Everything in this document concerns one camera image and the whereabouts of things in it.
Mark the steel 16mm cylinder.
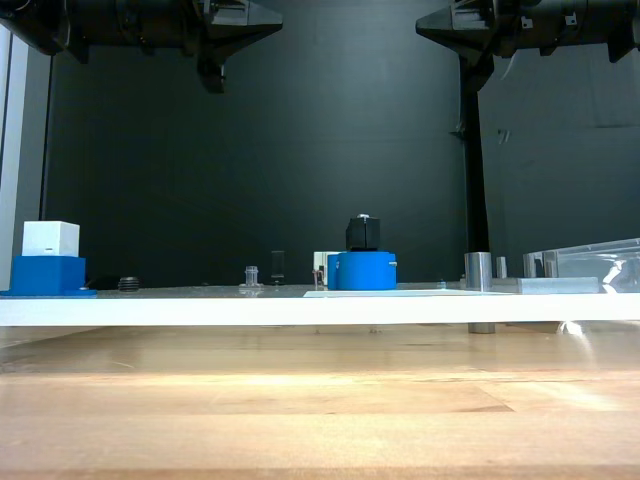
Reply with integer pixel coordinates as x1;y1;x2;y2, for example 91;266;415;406
463;251;497;335

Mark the white taskboard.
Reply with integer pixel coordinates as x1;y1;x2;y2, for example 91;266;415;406
0;283;640;330

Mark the black pillar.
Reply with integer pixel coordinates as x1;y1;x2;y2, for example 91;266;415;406
455;54;492;274

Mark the clear plastic tub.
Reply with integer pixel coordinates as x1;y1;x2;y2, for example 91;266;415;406
521;237;640;335

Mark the beige multi-pin connector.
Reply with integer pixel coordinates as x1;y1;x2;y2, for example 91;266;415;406
312;250;332;291

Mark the grey aluminium slotted block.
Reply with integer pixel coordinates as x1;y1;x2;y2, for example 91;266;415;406
492;255;601;295

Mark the blue clamp mount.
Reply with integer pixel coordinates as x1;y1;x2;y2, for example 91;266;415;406
327;212;400;292

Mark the small blue mount white block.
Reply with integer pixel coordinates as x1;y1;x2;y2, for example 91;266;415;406
0;219;100;299

